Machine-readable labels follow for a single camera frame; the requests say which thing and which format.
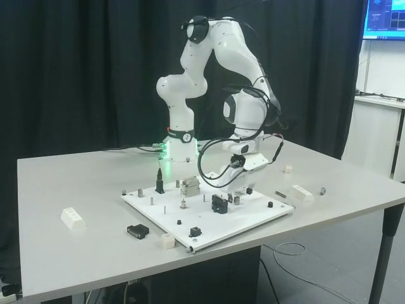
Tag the black cabinet under table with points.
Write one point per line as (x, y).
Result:
(205, 278)

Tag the long white peg holder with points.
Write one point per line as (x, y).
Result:
(302, 193)
(72, 219)

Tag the dark metal peg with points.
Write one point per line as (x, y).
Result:
(280, 194)

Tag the white cabinet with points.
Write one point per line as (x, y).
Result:
(379, 136)

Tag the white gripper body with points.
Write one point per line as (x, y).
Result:
(234, 180)

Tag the dark grey table leg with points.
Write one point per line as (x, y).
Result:
(390, 225)

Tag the white task board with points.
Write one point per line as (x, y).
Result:
(205, 228)

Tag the small white cube holder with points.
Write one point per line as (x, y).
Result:
(288, 168)
(167, 241)

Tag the thick metal round peg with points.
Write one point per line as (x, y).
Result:
(237, 200)

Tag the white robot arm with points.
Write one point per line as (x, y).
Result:
(177, 95)

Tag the metal bolt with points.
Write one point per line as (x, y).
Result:
(323, 191)

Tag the blue screen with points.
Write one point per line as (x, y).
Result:
(386, 19)

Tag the metal BNC plug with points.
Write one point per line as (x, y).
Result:
(183, 205)

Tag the black plug with metal face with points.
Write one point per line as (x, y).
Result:
(139, 230)

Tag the black USB plug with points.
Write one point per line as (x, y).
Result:
(159, 185)

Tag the black curtain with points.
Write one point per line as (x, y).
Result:
(79, 63)

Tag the black waterproof plug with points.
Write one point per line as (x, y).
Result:
(195, 231)

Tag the black D-SUB plug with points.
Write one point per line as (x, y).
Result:
(218, 206)

